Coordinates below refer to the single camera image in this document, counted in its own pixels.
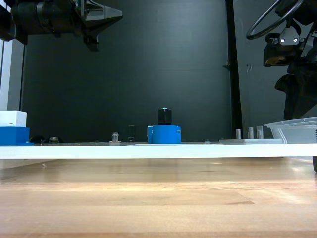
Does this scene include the clear plastic container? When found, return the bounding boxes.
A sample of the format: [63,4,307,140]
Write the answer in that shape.
[264,117,317,145]

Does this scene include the grey metal plate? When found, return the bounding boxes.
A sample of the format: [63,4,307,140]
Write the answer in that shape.
[218,138,283,145]

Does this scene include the silver aluminium upright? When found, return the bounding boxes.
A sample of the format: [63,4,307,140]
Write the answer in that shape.
[0,39,25,112]

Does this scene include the black hexagonal bolt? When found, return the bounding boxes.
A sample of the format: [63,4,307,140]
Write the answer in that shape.
[158,106,173,125]

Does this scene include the dark translucent peg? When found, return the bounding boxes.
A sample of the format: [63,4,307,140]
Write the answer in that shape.
[128,125,137,143]

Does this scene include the clear plastic connector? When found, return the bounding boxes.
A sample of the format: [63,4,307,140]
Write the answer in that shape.
[109,132,122,144]

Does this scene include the blue round holder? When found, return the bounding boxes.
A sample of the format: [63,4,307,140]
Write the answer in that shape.
[147,125,182,145]

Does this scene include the white task board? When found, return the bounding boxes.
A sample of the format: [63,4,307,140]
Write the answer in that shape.
[0,142,317,160]

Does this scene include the white foam block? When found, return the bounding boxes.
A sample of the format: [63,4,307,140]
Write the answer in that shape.
[0,110,28,128]

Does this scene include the black rounded knob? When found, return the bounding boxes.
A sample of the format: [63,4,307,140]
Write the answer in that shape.
[29,135,46,145]

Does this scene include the blue plastic block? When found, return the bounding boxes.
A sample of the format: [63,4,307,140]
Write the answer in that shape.
[0,126,36,146]

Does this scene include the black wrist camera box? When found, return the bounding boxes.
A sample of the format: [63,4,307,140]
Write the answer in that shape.
[263,32,298,68]

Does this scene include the looped black cable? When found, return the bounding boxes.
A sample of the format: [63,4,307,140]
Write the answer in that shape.
[246,0,306,41]

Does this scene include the black aluminium frame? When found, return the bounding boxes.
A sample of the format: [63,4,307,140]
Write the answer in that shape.
[222,0,244,139]

